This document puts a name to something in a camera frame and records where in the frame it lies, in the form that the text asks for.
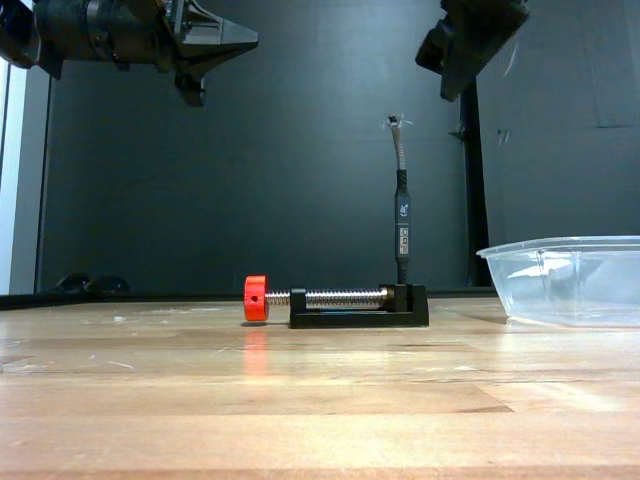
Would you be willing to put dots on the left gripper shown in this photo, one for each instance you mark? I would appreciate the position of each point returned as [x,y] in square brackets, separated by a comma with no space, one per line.
[125,30]

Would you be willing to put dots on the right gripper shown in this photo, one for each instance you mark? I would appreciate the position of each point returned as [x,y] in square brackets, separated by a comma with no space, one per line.
[480,30]

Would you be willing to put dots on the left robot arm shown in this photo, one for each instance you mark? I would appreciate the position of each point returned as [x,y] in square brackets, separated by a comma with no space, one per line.
[20,35]

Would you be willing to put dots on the clear plastic container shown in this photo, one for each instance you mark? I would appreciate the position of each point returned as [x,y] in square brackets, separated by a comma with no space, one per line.
[565,290]

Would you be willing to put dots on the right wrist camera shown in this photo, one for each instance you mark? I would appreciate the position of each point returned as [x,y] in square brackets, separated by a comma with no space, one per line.
[432,45]

